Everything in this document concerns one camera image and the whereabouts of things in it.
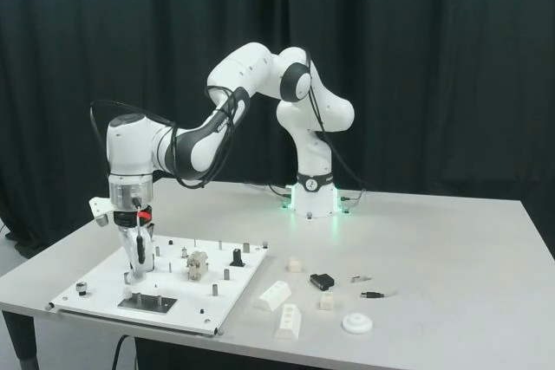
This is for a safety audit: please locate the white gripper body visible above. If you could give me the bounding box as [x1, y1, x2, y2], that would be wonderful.
[115, 223, 156, 278]

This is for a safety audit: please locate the white large gear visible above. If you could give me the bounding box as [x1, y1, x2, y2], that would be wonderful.
[341, 313, 375, 335]

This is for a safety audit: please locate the white task board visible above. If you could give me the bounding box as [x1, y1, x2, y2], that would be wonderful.
[46, 234, 271, 339]

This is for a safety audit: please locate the black table leg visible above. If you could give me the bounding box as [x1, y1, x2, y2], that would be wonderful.
[0, 308, 38, 370]

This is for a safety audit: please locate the long white peg holder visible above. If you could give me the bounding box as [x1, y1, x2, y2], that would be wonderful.
[253, 281, 292, 313]
[272, 302, 304, 340]

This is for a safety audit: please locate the black D-SUB plug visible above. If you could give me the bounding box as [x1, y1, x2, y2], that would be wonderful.
[309, 272, 337, 289]

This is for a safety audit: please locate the black curtain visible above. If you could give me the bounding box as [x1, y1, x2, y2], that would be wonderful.
[0, 0, 555, 243]

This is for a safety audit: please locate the thin black rod on wire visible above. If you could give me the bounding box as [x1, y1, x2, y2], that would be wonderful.
[129, 198, 155, 265]

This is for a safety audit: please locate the black cable under table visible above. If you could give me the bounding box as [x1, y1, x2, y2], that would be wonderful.
[113, 334, 134, 370]

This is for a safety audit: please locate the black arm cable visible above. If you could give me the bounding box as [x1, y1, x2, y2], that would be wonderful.
[88, 86, 252, 189]
[303, 47, 368, 198]

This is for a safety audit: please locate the black base cable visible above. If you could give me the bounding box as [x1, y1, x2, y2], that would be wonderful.
[266, 183, 294, 198]
[337, 190, 368, 215]

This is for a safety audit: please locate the black plug with grey cable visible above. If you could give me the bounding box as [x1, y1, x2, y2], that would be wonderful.
[359, 289, 399, 301]

